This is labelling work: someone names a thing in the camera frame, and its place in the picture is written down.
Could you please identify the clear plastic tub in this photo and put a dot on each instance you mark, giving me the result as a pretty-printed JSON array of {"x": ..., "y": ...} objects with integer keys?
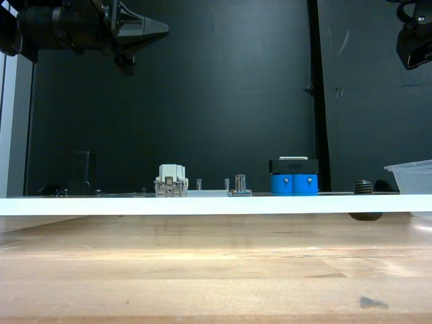
[{"x": 415, "y": 179}]

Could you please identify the black table frame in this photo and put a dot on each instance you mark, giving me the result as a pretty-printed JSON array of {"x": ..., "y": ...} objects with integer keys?
[{"x": 386, "y": 186}]

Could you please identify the beige connector housing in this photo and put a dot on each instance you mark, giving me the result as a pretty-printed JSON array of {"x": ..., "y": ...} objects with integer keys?
[{"x": 170, "y": 179}]

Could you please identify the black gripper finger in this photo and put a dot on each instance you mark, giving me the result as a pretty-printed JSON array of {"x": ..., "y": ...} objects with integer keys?
[
  {"x": 148, "y": 25},
  {"x": 135, "y": 44}
]

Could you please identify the black round bolt head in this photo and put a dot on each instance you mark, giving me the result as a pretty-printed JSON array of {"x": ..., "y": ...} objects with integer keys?
[{"x": 365, "y": 216}]

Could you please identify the black M12 threaded bolt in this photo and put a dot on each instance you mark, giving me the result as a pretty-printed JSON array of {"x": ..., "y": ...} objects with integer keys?
[{"x": 362, "y": 188}]

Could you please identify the small silver screw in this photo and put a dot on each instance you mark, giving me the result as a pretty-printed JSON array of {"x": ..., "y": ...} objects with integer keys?
[
  {"x": 199, "y": 184},
  {"x": 227, "y": 184}
]

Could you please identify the small black socket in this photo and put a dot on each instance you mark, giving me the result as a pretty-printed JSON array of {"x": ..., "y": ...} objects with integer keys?
[{"x": 82, "y": 168}]

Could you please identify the blue clamp with black connector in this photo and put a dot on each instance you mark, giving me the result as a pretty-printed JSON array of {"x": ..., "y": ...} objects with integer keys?
[{"x": 293, "y": 184}]

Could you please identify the white board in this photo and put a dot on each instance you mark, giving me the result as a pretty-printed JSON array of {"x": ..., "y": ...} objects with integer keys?
[{"x": 202, "y": 206}]

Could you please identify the black vertical post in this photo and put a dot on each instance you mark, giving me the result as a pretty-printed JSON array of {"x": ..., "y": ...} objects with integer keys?
[{"x": 319, "y": 101}]

